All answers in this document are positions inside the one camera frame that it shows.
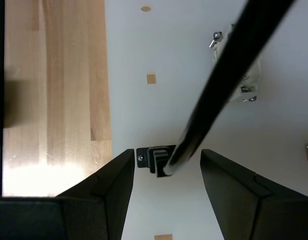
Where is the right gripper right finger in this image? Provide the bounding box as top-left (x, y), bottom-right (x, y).
top-left (201, 148), bottom-right (308, 240)

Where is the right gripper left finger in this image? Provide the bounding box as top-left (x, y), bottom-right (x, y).
top-left (0, 148), bottom-right (135, 240)

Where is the black USB hub socket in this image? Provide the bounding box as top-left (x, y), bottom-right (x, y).
top-left (135, 144), bottom-right (177, 174)

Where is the white board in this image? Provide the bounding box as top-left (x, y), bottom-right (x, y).
top-left (104, 0), bottom-right (308, 240)

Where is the black USB connector with cable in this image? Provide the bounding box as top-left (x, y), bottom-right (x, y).
top-left (147, 0), bottom-right (296, 179)

